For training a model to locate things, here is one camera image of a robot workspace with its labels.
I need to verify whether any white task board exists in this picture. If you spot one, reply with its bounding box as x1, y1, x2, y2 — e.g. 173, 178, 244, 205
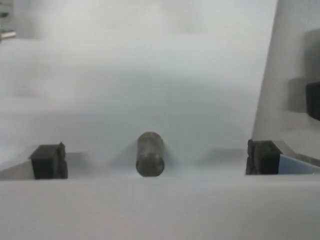
0, 0, 279, 182

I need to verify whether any black plug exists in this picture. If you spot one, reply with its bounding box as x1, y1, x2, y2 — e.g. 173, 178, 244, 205
305, 81, 320, 120

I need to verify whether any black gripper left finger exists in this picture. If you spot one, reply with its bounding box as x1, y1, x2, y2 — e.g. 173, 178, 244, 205
0, 141, 69, 181

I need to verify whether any metal round peg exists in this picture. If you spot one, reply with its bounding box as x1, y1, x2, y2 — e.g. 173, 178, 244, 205
135, 131, 166, 178
0, 28, 17, 44

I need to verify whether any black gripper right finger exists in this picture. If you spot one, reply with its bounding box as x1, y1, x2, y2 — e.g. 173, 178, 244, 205
245, 138, 320, 176

